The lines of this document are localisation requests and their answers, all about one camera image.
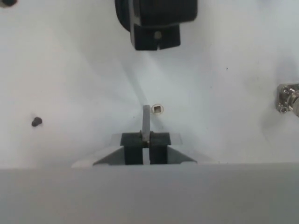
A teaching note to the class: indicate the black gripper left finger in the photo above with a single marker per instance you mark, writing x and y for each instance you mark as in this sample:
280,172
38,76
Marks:
130,149

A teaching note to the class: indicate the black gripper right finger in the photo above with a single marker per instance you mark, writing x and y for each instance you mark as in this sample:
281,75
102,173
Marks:
158,149

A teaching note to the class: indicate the thin metal square peg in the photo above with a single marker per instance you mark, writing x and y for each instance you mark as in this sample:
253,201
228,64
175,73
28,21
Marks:
145,126

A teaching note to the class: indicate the white task board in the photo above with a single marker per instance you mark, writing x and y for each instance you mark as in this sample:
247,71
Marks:
70,70

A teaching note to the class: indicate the metal BNC plug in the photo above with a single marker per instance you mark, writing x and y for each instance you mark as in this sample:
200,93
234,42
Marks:
296,105

